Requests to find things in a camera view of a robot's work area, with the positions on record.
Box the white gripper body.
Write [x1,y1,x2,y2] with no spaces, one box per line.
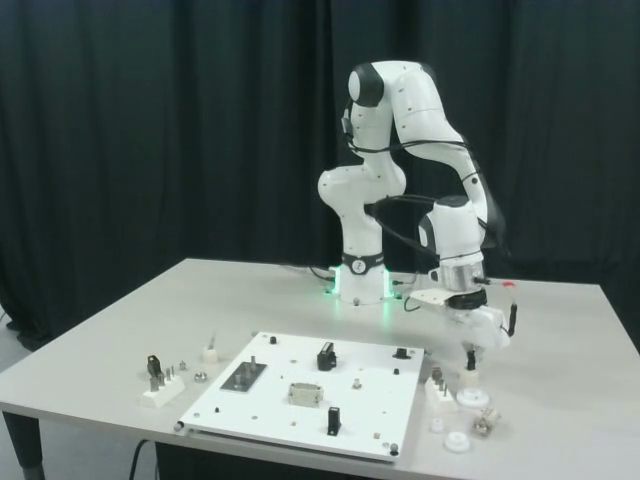
[451,304,512,352]

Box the white large gear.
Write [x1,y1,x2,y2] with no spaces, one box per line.
[456,386,492,410]

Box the white peg holder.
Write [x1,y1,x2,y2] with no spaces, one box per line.
[138,377,185,410]
[423,380,460,415]

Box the white task board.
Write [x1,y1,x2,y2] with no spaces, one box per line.
[172,330,426,457]

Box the black D-SUB plug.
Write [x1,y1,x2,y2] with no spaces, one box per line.
[145,353,165,390]

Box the black curtain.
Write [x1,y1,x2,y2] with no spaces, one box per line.
[0,0,640,346]

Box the black table leg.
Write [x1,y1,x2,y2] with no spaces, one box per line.
[0,410,42,480]

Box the thin black rod on wire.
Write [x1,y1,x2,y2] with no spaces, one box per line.
[474,277,520,339]

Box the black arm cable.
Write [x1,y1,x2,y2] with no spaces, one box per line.
[341,99,506,261]

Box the black floor cable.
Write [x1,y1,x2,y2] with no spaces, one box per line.
[130,438,157,480]

